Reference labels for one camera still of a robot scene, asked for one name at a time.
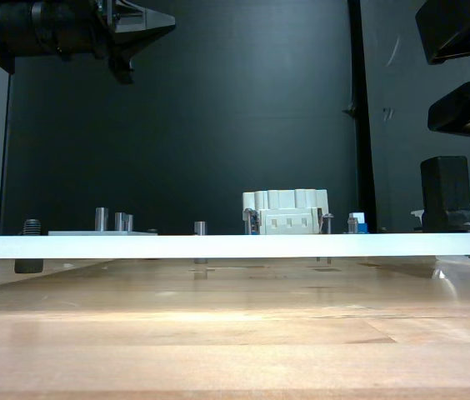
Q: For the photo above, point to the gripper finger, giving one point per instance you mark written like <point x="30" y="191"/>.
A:
<point x="122" y="58"/>
<point x="151" y="21"/>

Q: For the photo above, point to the tall thick metal bar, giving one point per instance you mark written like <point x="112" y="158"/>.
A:
<point x="101" y="218"/>

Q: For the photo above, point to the medium metal bar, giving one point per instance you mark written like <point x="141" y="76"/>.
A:
<point x="119" y="221"/>

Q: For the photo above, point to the thin metal bar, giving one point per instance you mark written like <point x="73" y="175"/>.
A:
<point x="129" y="223"/>

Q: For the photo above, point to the short metal bar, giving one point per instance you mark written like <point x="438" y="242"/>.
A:
<point x="200" y="228"/>

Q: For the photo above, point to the white taskboard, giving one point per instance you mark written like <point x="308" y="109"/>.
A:
<point x="235" y="246"/>

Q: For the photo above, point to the black plug housing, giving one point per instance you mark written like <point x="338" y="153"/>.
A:
<point x="445" y="191"/>

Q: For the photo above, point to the small black screw head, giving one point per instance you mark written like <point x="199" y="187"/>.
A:
<point x="153" y="231"/>

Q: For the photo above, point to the white clip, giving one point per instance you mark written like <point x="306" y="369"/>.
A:
<point x="417" y="213"/>

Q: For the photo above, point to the black threaded screw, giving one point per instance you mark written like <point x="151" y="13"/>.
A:
<point x="31" y="227"/>

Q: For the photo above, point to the white and blue connector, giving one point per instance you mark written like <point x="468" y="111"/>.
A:
<point x="361" y="223"/>

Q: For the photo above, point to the silver standoff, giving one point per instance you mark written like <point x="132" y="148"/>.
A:
<point x="352" y="225"/>

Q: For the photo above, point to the black rubber foot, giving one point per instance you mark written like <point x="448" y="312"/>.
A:
<point x="28" y="266"/>

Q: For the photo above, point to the white connector base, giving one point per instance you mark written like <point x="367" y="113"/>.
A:
<point x="289" y="223"/>

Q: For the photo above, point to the silver pan-head screw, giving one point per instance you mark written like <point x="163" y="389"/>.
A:
<point x="328" y="223"/>

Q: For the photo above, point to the black frame post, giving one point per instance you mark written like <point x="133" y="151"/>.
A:
<point x="364" y="166"/>

